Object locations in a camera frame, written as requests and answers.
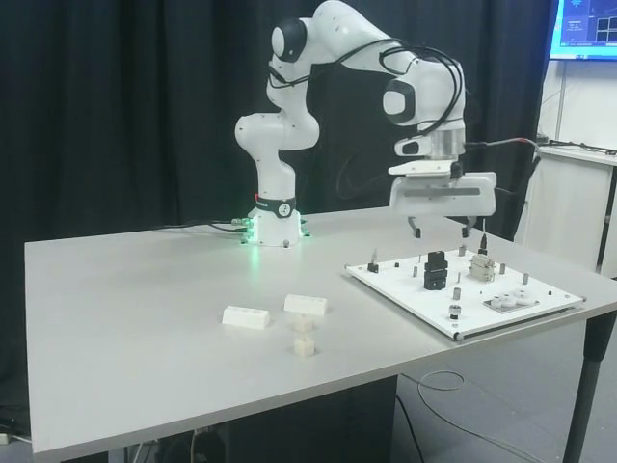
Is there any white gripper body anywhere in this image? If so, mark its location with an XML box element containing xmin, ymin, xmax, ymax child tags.
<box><xmin>389</xmin><ymin>171</ymin><xmax>497</xmax><ymax>217</ymax></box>

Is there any beige metal connector block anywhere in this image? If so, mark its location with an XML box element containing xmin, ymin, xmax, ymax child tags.
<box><xmin>469</xmin><ymin>254</ymin><xmax>498</xmax><ymax>284</ymax></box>

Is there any flat white mounting plate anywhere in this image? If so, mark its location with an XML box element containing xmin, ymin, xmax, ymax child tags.
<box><xmin>388</xmin><ymin>159</ymin><xmax>457</xmax><ymax>177</ymax></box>

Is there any black D-SUB plug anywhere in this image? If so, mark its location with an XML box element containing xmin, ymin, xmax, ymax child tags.
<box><xmin>422</xmin><ymin>250</ymin><xmax>448</xmax><ymax>292</ymax></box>

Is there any white task board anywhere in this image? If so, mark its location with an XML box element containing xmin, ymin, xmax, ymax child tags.
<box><xmin>341</xmin><ymin>245</ymin><xmax>588</xmax><ymax>343</ymax></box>

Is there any white cabinet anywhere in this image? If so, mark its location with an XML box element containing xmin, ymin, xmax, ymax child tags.
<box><xmin>523</xmin><ymin>144</ymin><xmax>617</xmax><ymax>280</ymax></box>

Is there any long white holder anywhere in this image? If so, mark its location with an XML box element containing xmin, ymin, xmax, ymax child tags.
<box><xmin>221</xmin><ymin>304</ymin><xmax>272</xmax><ymax>331</ymax></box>
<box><xmin>283</xmin><ymin>293</ymin><xmax>331</xmax><ymax>317</ymax></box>

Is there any dark grey table leg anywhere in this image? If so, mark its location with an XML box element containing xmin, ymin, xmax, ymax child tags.
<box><xmin>562</xmin><ymin>301</ymin><xmax>608</xmax><ymax>463</ymax></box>

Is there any blue screen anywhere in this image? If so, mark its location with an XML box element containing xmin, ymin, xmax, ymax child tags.
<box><xmin>549</xmin><ymin>0</ymin><xmax>617</xmax><ymax>62</ymax></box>

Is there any black curtain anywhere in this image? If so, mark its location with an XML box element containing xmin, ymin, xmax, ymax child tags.
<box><xmin>0</xmin><ymin>0</ymin><xmax>554</xmax><ymax>421</ymax></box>

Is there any silver wrist ring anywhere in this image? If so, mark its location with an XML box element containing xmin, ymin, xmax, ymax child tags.
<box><xmin>430</xmin><ymin>128</ymin><xmax>466</xmax><ymax>161</ymax></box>

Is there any thin black rod on wire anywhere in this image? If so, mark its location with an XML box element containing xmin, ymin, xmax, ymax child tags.
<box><xmin>465</xmin><ymin>136</ymin><xmax>544</xmax><ymax>182</ymax></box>

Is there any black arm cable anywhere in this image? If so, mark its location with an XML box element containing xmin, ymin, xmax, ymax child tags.
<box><xmin>335</xmin><ymin>36</ymin><xmax>471</xmax><ymax>199</ymax></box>

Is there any grey floor cable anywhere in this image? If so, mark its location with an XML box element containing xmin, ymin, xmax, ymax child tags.
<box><xmin>416</xmin><ymin>368</ymin><xmax>575</xmax><ymax>463</ymax></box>

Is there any thin black cable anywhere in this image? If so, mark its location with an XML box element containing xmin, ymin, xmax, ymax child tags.
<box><xmin>536</xmin><ymin>136</ymin><xmax>617</xmax><ymax>158</ymax></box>

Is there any black floor cable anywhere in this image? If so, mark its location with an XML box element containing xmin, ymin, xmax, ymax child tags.
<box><xmin>393</xmin><ymin>399</ymin><xmax>423</xmax><ymax>463</ymax></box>

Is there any black base cable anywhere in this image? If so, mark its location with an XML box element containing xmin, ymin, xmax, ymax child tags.
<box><xmin>163</xmin><ymin>218</ymin><xmax>253</xmax><ymax>235</ymax></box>

